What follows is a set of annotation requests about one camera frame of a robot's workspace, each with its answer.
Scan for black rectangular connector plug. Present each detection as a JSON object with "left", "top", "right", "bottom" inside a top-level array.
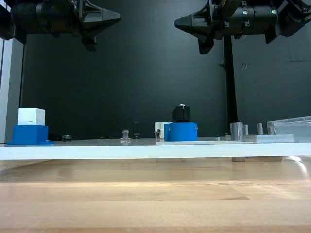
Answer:
[{"left": 172, "top": 103, "right": 191, "bottom": 122}]

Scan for white task board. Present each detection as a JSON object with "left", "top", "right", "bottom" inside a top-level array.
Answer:
[{"left": 0, "top": 139, "right": 311, "bottom": 161}]

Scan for blue round holder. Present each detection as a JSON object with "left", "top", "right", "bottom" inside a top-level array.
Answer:
[{"left": 164, "top": 122, "right": 199, "bottom": 142}]

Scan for clear plastic tub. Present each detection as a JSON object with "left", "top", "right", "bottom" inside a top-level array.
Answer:
[{"left": 266, "top": 116, "right": 311, "bottom": 136}]

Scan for black socket frame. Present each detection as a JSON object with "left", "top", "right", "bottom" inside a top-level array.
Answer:
[{"left": 133, "top": 120, "right": 142, "bottom": 139}]

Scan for large silver metal cylinder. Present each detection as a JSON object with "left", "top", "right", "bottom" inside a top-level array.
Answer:
[{"left": 230, "top": 122, "right": 245, "bottom": 163}]

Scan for small clear connector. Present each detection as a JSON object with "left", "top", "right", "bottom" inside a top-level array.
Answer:
[{"left": 120, "top": 129, "right": 132, "bottom": 145}]

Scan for blue square flanged base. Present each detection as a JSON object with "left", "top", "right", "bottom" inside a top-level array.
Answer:
[{"left": 6, "top": 124, "right": 55, "bottom": 146}]

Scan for white cube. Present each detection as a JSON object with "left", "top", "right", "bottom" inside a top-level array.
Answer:
[{"left": 18, "top": 107, "right": 46, "bottom": 127}]

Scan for beige connector housing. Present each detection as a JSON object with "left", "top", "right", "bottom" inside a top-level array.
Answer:
[{"left": 154, "top": 121, "right": 169, "bottom": 141}]

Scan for grey metal peg block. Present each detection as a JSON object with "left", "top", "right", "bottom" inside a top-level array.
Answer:
[{"left": 225, "top": 134, "right": 294, "bottom": 143}]

